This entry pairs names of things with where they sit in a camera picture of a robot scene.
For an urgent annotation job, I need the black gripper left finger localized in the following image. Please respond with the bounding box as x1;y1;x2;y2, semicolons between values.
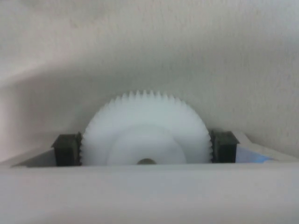
10;132;82;168

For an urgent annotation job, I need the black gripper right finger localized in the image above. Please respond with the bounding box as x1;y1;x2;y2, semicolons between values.
210;129;281;164

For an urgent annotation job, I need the white large gear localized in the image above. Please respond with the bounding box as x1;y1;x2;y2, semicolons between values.
80;90;214;166

